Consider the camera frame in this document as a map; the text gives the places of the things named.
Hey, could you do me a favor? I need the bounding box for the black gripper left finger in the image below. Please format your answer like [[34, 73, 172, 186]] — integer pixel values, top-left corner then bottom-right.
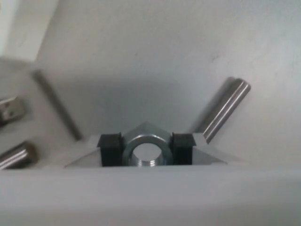
[[63, 133, 123, 168]]

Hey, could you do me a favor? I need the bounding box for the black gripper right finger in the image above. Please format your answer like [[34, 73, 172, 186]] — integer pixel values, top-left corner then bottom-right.
[[172, 132, 228, 166]]

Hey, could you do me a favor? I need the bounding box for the metal hex bolt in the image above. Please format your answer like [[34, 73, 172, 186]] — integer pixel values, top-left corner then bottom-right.
[[120, 121, 174, 167]]

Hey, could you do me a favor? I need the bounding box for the thick metal round peg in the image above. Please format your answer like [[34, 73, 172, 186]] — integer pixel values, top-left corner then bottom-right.
[[201, 76, 252, 144], [0, 140, 39, 170]]

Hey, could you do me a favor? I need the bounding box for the thin metal round peg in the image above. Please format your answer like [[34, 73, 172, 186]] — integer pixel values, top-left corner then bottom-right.
[[32, 68, 82, 141]]

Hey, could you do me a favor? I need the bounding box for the black USB plug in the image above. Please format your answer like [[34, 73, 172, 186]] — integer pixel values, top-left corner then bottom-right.
[[0, 97, 26, 126]]

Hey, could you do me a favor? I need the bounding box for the long white holder with holes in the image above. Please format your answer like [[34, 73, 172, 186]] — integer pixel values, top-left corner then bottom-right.
[[0, 0, 59, 64]]

